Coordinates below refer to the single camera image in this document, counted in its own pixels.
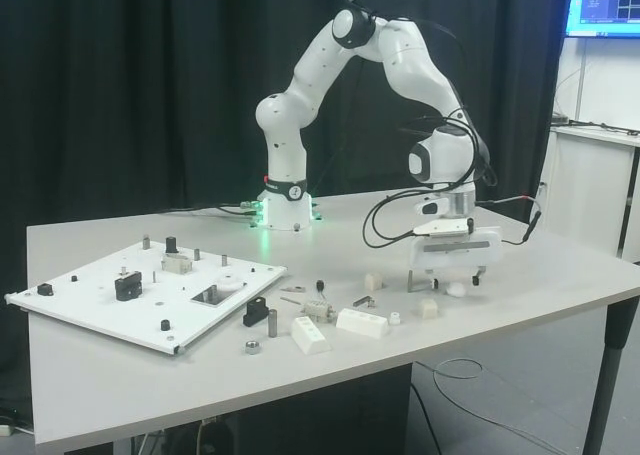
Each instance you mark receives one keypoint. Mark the blue screen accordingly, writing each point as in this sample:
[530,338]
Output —
[605,2]

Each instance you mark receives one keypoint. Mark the white medium gear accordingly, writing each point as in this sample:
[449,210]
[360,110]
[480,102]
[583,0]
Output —
[455,289]

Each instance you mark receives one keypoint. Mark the black curtain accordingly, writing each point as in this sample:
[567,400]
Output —
[125,100]

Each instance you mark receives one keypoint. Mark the long white peg holder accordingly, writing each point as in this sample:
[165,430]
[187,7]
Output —
[309,336]
[362,323]

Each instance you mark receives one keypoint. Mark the small white wrist camera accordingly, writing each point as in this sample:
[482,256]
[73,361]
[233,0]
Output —
[434,208]

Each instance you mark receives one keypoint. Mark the small white peg holder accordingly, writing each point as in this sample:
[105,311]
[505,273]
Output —
[374,281]
[428,308]

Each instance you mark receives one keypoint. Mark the flat metal USB plug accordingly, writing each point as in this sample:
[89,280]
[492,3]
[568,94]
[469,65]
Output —
[293,289]

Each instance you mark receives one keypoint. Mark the thick metal round peg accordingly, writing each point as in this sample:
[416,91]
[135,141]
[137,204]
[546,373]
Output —
[273,323]

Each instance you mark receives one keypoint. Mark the dark grey table leg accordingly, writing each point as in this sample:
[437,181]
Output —
[607,365]

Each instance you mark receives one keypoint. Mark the beige D-SUB plug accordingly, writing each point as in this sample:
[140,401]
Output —
[312,308]

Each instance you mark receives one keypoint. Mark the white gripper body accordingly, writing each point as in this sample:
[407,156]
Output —
[450,257]

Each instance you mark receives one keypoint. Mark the metal square peg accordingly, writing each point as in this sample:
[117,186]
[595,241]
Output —
[364,302]

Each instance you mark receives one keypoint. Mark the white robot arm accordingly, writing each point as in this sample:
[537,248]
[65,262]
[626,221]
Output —
[300,75]

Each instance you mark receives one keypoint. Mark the metal bolt nut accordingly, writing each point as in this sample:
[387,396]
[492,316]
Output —
[251,348]

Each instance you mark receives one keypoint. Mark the black plug block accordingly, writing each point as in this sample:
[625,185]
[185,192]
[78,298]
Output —
[255,314]

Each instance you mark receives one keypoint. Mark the white cabinet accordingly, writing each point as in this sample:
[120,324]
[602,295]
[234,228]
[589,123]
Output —
[590,195]

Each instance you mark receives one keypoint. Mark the flat white mounting plate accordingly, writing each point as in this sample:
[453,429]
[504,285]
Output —
[440,228]

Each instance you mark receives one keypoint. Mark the white task board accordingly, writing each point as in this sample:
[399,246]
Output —
[100,310]

